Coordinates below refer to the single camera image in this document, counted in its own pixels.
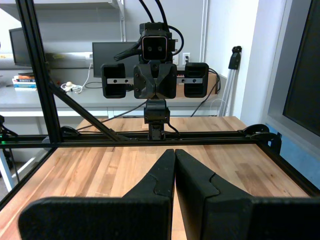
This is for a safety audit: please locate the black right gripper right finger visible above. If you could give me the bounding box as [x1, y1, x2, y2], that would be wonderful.
[175, 148, 320, 240]

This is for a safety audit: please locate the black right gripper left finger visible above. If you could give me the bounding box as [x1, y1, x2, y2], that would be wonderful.
[18, 148, 176, 240]

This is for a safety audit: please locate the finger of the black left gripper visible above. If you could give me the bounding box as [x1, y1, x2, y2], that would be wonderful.
[133, 63, 157, 100]
[155, 62, 178, 100]

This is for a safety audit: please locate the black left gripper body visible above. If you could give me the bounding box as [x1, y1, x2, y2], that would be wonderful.
[100, 62, 210, 99]

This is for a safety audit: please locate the wide dark computer monitor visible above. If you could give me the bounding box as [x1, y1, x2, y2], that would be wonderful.
[92, 41, 141, 78]

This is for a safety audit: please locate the grey office desk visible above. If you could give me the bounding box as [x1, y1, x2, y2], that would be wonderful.
[0, 74, 227, 118]

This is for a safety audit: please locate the silver stand with black head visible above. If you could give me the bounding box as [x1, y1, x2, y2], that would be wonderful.
[220, 45, 243, 117]

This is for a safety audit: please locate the stack of books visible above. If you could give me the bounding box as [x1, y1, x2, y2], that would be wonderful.
[11, 74, 38, 92]

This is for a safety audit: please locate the small dark computer monitor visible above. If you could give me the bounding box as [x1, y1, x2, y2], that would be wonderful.
[8, 27, 34, 67]

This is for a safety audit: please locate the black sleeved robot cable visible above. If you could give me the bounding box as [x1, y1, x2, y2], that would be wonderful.
[113, 41, 144, 63]

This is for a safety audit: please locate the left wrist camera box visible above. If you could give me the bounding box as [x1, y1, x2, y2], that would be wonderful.
[141, 36, 169, 61]

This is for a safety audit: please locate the white coiled cable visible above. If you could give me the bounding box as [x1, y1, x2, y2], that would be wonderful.
[60, 62, 94, 95]

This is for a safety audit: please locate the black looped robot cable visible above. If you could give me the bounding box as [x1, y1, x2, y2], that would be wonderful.
[169, 25, 185, 56]

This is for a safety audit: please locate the black aluminium frame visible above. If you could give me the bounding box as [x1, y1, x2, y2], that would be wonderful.
[0, 0, 320, 201]

